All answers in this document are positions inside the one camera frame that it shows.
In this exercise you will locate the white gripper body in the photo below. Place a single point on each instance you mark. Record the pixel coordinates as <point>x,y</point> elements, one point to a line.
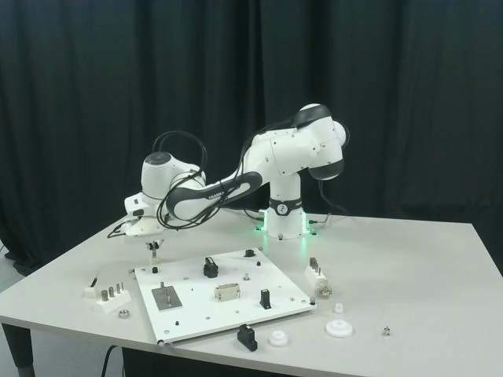
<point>143,228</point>

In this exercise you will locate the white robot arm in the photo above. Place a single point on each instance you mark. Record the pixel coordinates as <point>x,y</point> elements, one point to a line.
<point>283,157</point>

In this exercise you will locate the white Ethernet plug holder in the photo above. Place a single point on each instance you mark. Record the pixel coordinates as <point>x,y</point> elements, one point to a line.
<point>154,259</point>

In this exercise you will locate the medium metal round peg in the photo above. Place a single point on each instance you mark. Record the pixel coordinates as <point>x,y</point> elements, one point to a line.
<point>112,293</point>

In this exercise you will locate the black USB plug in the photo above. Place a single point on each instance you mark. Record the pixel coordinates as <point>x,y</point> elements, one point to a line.
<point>94,283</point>

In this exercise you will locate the large metal round peg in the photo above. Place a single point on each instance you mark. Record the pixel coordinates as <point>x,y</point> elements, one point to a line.
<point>105,295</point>

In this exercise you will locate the white round peg holder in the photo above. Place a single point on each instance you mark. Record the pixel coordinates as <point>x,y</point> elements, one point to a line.
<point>114,303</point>

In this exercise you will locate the small white plug holder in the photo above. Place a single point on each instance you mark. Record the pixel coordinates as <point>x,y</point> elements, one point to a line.
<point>89,293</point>

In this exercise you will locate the white task board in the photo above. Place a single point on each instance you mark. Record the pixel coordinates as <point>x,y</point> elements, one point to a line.
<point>220,298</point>

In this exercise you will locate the black D-SUB plug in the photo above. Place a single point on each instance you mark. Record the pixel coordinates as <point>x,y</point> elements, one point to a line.
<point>247,337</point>

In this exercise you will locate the white medium gear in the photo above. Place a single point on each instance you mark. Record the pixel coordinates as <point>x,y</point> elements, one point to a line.
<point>277,338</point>

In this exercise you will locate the black curtain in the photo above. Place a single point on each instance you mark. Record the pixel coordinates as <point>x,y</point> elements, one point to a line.
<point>118,78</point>

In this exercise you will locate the large metal square peg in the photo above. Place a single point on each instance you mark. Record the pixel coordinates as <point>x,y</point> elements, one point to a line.
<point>313,263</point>

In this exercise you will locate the white square peg holder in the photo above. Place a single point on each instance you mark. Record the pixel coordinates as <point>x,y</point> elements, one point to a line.
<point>317,279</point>

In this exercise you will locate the black table leg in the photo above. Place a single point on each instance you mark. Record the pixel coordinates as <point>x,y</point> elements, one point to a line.
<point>17,347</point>

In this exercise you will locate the grey metal plug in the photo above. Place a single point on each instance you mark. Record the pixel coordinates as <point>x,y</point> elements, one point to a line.
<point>324,291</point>

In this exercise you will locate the white large gear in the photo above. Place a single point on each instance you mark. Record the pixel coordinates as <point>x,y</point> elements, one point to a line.
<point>338,328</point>

